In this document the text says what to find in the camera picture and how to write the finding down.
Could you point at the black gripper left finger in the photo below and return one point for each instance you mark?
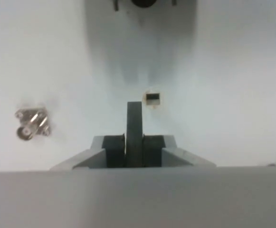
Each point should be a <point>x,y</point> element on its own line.
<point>114,152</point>

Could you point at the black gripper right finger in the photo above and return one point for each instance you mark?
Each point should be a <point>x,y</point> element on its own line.
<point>153,152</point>

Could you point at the metal square peg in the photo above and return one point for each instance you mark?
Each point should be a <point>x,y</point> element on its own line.
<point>135,130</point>

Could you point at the white task board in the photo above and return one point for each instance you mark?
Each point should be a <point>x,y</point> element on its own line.
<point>223,71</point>

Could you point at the black D-SUB plug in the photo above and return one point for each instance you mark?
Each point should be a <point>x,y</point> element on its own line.
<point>143,2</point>

